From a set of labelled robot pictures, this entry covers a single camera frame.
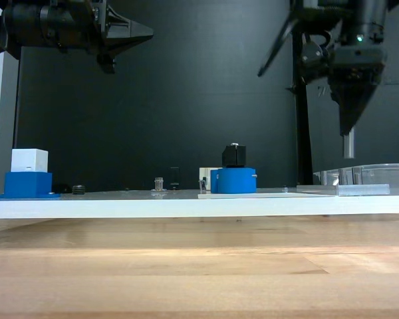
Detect white board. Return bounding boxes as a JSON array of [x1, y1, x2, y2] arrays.
[[0, 189, 399, 219]]

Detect steel 16mm cylinder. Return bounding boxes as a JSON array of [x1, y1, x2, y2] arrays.
[[342, 127, 356, 160]]

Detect small clear connector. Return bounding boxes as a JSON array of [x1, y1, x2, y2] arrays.
[[151, 177, 168, 192]]

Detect white connector housing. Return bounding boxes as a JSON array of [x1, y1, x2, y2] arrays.
[[199, 167, 217, 191]]

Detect grey aluminium bar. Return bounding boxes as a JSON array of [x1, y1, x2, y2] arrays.
[[333, 183, 391, 197]]

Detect thin black bar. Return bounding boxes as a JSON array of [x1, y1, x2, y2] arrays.
[[170, 166, 181, 191]]

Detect blue round holder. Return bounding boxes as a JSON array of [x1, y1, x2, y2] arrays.
[[209, 167, 258, 195]]

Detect blue square socket base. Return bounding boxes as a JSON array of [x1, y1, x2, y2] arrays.
[[0, 171, 62, 200]]

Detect white cube block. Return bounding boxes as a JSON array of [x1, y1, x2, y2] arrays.
[[11, 148, 50, 174]]

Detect black block plug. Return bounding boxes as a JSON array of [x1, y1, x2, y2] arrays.
[[221, 142, 247, 168]]

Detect thin white plate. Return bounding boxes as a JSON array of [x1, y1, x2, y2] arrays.
[[198, 192, 335, 200]]

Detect clear plastic tub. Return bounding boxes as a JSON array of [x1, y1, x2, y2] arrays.
[[313, 162, 399, 197]]

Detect black frame post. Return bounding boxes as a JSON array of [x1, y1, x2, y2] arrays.
[[285, 29, 314, 186]]

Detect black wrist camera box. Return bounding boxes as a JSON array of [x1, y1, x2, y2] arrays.
[[301, 30, 335, 84]]

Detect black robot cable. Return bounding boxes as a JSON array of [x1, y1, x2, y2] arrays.
[[257, 9, 299, 78]]

